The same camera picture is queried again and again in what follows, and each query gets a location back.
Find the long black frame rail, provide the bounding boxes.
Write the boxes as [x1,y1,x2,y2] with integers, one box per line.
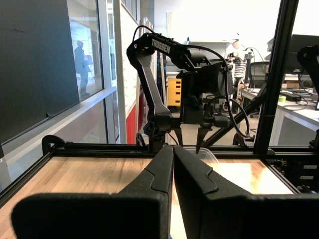
[42,141,319,160]

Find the standing person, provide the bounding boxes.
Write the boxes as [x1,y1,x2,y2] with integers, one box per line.
[74,40,92,97]

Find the short black arm cable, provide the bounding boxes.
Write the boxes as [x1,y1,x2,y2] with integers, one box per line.
[133,24,160,43]

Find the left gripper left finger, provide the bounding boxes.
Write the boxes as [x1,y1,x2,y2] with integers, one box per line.
[11,145,174,239]

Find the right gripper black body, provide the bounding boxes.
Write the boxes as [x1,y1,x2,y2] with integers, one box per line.
[152,98,230,130]

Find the dark monitor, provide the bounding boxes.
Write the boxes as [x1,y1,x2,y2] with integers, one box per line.
[284,34,319,74]

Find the white office desk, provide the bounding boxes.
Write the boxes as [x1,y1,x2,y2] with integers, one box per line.
[241,87,319,142]

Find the thick black frame post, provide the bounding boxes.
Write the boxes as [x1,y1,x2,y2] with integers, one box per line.
[253,0,300,154]

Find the black diagonal frame brace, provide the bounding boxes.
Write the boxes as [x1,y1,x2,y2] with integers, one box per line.
[201,82,270,150]

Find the clear plastic tub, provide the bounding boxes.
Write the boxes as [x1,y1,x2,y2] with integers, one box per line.
[184,147,220,167]

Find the grey window sill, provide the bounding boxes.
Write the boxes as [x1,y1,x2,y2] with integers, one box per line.
[0,86,118,150]

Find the red panel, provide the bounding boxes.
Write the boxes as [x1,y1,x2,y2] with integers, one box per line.
[126,96,146,145]

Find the black frame corner bracket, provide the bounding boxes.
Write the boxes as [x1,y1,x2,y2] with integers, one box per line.
[41,134,67,156]

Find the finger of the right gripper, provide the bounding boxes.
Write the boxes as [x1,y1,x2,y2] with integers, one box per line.
[174,124,185,147]
[196,126,212,154]

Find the yellow drawer cabinet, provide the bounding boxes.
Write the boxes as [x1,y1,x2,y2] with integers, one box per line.
[167,78,183,107]

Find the black equipment box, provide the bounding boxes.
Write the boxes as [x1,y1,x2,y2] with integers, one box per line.
[265,159,319,195]

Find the long black arm cable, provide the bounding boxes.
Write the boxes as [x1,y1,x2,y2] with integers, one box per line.
[188,44,251,138]

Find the person at desk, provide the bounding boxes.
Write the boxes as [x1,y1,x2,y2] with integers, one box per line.
[231,46,250,100]

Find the white window frame post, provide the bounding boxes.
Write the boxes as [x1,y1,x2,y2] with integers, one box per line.
[97,0,128,144]

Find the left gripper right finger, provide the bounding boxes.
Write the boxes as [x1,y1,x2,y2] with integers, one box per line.
[173,145,319,239]

